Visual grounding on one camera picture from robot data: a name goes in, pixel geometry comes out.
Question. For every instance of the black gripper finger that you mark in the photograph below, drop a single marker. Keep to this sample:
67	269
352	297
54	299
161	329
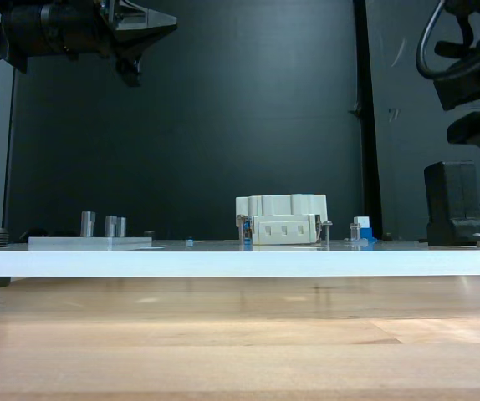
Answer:
133	42
139	21

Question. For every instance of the silver metal connector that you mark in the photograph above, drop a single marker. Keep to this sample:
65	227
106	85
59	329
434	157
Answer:
354	231

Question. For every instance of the blue connector holder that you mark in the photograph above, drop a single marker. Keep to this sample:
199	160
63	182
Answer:
246	236

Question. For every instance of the grey HAN10E hub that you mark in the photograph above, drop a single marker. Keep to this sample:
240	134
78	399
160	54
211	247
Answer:
282	229

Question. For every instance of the black plug housing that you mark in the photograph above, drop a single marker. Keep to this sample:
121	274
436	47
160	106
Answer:
453	200

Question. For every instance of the blue holder with white plug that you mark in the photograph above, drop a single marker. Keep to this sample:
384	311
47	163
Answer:
369	236

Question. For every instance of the aluminium plate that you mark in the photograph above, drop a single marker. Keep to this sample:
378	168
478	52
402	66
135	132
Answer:
89	243

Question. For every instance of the white board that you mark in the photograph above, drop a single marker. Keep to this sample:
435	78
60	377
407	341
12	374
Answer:
240	263

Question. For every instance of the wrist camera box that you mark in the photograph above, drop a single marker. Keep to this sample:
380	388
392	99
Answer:
466	92

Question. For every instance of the stepped steel post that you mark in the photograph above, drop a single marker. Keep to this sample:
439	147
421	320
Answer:
87	225
114	227

